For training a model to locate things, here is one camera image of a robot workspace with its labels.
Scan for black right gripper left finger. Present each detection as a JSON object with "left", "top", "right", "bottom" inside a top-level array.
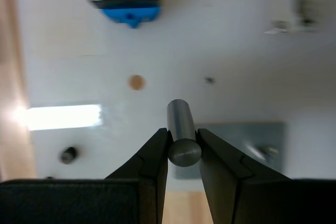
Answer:
[{"left": 104, "top": 128, "right": 169, "bottom": 224}]

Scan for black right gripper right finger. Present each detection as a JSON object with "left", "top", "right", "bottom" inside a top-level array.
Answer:
[{"left": 197, "top": 129, "right": 292, "bottom": 224}]

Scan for large steel cylinder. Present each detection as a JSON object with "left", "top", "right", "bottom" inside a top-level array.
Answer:
[{"left": 166, "top": 99, "right": 202, "bottom": 167}]

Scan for grey metal block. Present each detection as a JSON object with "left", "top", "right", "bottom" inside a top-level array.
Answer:
[{"left": 174, "top": 121, "right": 287, "bottom": 180}]

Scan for white board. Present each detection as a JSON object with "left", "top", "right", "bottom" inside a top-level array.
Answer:
[{"left": 12, "top": 0, "right": 336, "bottom": 194}]

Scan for cream connector housing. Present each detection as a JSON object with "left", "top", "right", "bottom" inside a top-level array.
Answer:
[{"left": 264, "top": 0, "right": 328, "bottom": 35}]

